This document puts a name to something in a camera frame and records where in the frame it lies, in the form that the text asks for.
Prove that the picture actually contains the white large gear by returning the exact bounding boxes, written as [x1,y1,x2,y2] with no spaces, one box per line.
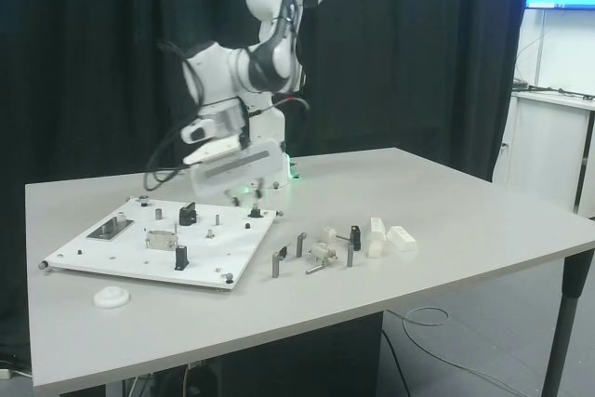
[93,285,133,311]

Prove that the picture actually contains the black curtain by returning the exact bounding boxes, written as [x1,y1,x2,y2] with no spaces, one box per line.
[0,0,534,368]

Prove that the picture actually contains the large white holder block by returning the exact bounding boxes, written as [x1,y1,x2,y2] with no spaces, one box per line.
[366,216,389,243]
[386,225,419,254]

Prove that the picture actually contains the small white camera box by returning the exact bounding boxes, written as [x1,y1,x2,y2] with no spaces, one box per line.
[179,119,220,144]

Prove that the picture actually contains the grey floor cable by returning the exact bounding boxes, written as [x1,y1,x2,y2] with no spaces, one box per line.
[401,305,520,397]

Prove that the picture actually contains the white task board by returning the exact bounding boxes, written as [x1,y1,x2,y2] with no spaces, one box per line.
[37,193,286,291]

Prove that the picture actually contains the white cabinet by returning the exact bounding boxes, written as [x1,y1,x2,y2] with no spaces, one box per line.
[491,86,595,220]

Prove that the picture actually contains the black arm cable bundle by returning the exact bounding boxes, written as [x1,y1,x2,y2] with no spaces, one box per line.
[142,0,311,192]

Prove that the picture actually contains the beige D-SUB plug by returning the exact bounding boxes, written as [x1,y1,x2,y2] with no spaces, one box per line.
[308,242,337,264]

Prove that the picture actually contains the black table leg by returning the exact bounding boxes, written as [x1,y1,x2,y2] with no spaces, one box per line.
[554,246,586,397]

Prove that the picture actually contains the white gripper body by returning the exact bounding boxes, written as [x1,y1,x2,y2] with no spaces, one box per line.
[189,137,288,205]

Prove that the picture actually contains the flat white mounting plate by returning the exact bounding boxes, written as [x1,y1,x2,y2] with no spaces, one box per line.
[182,136,245,167]

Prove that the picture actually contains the large black box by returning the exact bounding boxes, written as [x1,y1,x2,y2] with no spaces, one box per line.
[216,311,385,397]

